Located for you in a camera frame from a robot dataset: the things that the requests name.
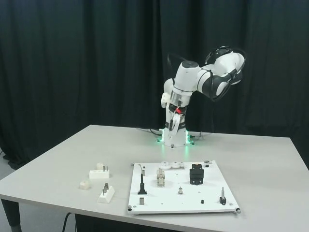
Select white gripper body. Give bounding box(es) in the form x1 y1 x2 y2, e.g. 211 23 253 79
168 113 182 137

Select long white peg holder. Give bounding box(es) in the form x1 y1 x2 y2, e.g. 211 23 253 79
89 169 111 180

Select wedge white peg holder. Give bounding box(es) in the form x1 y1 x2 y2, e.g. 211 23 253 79
97 187 116 203

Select black rod with red tag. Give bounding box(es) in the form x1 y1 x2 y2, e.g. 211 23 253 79
169 100 183 132

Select black D-SUB plug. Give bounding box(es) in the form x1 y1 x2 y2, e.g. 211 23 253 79
189 163 205 186

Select black USB plug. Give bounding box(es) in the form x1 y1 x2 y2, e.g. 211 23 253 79
137 164 148 195

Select white task board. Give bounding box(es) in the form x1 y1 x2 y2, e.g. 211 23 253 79
127 160 241 215

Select black waterproof plug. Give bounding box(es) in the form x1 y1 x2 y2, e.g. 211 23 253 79
219 187 227 205

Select black curtains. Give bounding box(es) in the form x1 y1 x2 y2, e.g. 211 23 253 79
0 0 309 170

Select dark table leg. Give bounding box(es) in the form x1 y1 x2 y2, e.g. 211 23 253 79
0 199 20 232

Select black base cable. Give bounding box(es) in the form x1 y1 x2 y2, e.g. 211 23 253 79
136 126 165 136
189 131 214 140

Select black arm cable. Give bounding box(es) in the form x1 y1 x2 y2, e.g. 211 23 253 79
167 46 248 102

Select black cable under table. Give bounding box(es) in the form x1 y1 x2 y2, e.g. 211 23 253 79
63 212 74 232

